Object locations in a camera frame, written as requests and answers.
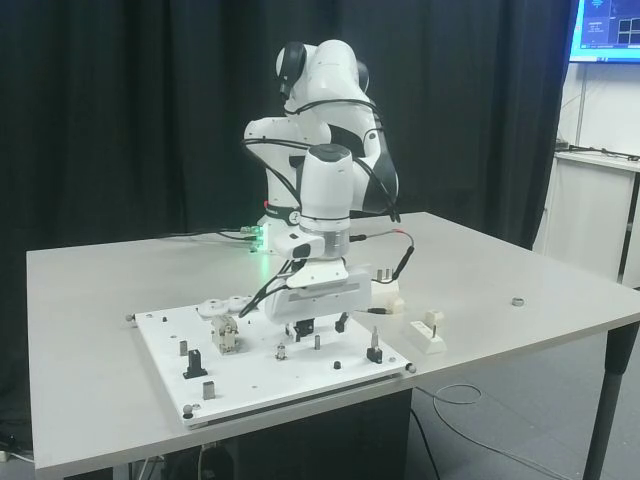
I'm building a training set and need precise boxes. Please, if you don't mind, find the black box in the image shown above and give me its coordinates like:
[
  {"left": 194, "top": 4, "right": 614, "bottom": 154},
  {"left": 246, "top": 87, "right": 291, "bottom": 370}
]
[{"left": 234, "top": 384, "right": 416, "bottom": 480}]

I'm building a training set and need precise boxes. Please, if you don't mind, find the black table leg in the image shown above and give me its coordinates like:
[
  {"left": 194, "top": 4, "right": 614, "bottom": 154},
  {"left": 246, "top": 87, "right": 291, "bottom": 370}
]
[{"left": 592, "top": 319, "right": 632, "bottom": 480}]

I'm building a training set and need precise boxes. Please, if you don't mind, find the blue screen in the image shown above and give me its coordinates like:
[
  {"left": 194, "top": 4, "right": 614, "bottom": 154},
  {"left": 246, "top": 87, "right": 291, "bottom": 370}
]
[{"left": 569, "top": 0, "right": 640, "bottom": 65}]

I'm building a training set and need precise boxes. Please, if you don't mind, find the grey floor cable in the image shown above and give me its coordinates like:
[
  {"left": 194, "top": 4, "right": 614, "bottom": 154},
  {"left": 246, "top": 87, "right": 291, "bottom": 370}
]
[{"left": 413, "top": 383, "right": 596, "bottom": 480}]

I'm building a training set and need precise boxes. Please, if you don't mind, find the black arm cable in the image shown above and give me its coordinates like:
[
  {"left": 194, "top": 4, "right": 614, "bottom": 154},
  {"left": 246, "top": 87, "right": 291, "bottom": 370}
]
[{"left": 239, "top": 97, "right": 404, "bottom": 321}]

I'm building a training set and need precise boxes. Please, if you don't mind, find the white square peg holder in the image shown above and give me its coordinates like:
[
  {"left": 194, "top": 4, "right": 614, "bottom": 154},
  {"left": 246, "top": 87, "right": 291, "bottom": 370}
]
[{"left": 408, "top": 320, "right": 446, "bottom": 355}]

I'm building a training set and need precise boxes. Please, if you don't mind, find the black base cable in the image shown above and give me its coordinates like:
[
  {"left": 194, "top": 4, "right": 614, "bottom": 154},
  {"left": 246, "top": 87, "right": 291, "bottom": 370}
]
[{"left": 189, "top": 227, "right": 266, "bottom": 247}]

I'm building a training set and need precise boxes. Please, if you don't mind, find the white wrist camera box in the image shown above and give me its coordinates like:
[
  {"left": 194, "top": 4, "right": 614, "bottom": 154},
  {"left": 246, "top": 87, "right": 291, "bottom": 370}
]
[{"left": 272, "top": 230, "right": 326, "bottom": 262}]

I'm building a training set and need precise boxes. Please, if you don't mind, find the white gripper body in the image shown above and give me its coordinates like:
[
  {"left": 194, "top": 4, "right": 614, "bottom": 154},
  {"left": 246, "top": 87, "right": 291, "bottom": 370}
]
[{"left": 263, "top": 267, "right": 372, "bottom": 326}]

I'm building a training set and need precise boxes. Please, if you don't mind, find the black curtain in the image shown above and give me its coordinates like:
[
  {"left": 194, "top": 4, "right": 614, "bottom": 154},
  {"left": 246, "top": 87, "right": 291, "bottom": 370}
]
[{"left": 0, "top": 0, "right": 584, "bottom": 451}]

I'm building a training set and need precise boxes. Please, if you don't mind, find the white task board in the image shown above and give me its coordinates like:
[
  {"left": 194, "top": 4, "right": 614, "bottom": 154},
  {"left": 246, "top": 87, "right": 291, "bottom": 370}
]
[{"left": 127, "top": 294, "right": 417, "bottom": 431}]

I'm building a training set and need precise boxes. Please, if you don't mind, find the black floor cable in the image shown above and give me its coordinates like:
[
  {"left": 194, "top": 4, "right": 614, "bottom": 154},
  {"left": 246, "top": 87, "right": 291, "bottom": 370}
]
[{"left": 412, "top": 394, "right": 441, "bottom": 480}]

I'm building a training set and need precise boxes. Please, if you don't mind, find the white round peg holder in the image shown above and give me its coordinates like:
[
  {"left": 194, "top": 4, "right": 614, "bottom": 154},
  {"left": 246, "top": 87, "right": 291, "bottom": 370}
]
[{"left": 369, "top": 279, "right": 402, "bottom": 312}]

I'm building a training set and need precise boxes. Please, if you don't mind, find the white cabinet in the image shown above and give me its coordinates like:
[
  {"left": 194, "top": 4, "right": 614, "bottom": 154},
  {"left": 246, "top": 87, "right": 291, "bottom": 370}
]
[{"left": 539, "top": 149, "right": 640, "bottom": 291}]

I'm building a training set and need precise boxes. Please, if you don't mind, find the flat white mounting plate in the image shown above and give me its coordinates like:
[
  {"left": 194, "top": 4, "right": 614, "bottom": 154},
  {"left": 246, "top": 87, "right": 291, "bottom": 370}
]
[{"left": 285, "top": 258, "right": 350, "bottom": 290}]

